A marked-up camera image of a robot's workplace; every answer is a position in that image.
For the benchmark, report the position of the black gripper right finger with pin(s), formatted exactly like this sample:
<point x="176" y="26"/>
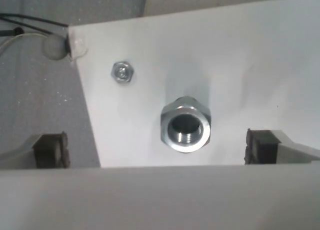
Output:
<point x="260" y="147"/>

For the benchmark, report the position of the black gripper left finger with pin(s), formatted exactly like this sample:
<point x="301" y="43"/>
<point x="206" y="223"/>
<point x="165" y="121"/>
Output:
<point x="51" y="150"/>

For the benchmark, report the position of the white task board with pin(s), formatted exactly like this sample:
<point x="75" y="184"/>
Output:
<point x="200" y="53"/>

